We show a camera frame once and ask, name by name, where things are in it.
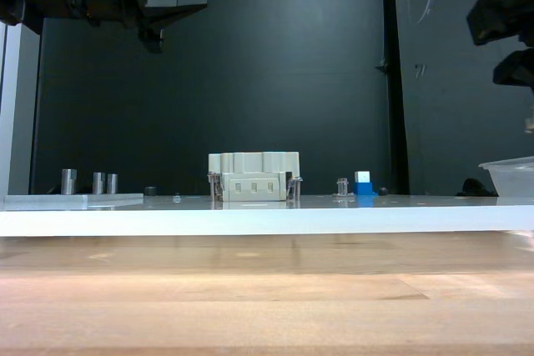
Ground grey aluminium backdrop frame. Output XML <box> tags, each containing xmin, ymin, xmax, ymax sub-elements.
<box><xmin>0</xmin><ymin>22</ymin><xmax>42</xmax><ymax>197</ymax></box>

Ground small blue holder white cube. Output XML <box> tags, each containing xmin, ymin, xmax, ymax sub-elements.
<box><xmin>352</xmin><ymin>170</ymin><xmax>379</xmax><ymax>198</ymax></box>

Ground white plastic board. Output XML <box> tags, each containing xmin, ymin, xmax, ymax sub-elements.
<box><xmin>0</xmin><ymin>193</ymin><xmax>534</xmax><ymax>237</ymax></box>

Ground beige connector base housing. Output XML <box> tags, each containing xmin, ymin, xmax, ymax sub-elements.
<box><xmin>207</xmin><ymin>150</ymin><xmax>302</xmax><ymax>202</ymax></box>

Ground clear plastic tub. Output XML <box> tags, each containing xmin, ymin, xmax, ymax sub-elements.
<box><xmin>477</xmin><ymin>155</ymin><xmax>534</xmax><ymax>198</ymax></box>

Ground black upright post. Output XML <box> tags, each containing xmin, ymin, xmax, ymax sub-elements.
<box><xmin>377</xmin><ymin>0</ymin><xmax>413</xmax><ymax>197</ymax></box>

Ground grey metal plate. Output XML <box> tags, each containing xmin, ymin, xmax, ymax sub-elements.
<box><xmin>3</xmin><ymin>192</ymin><xmax>145</xmax><ymax>211</ymax></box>

